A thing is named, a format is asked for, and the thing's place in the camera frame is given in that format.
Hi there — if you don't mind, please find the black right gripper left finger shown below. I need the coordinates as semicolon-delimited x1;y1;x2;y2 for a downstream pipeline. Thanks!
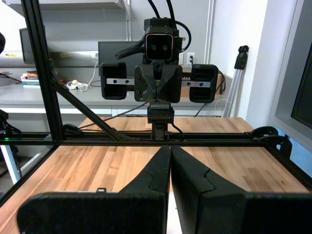
17;145;171;234

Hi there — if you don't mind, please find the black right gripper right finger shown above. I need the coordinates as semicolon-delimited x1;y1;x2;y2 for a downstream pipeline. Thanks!
170;145;312;234

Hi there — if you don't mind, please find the white wall shelf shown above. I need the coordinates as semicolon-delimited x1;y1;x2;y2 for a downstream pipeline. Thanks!
0;50;99;68

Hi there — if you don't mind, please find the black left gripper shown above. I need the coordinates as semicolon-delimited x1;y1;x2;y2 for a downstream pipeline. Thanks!
100;62;219;103

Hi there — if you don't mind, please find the aluminium stand with black hinge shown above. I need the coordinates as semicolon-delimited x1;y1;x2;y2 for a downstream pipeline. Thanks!
223;45;250;117

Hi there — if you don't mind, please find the grey office desk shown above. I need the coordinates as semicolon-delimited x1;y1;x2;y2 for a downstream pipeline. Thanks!
0;70;234;117

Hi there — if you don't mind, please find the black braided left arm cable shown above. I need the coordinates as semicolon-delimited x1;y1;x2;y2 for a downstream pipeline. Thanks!
115;40;147;60

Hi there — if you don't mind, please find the white board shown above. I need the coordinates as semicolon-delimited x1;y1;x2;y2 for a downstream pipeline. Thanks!
166;192;183;234

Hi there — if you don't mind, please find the black metal frame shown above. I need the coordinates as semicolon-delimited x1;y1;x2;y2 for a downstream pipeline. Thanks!
0;0;312;207

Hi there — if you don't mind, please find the stack of books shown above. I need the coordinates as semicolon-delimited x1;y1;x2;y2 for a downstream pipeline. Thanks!
20;72;41;87

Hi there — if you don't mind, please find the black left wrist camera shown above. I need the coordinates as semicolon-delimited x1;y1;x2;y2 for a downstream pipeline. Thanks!
143;26;181;66

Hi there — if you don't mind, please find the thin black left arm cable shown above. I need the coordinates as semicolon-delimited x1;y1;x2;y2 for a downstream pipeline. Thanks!
174;20;193;53

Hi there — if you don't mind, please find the dark grey monitor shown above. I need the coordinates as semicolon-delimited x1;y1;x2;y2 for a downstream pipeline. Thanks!
19;27;47;65
98;40;147;77

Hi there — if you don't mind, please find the white coiled cable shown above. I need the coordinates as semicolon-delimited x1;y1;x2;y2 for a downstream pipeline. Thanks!
67;60;99;92

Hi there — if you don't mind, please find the black overhead cable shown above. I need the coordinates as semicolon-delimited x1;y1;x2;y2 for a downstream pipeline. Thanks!
147;0;161;20
166;0;176;27

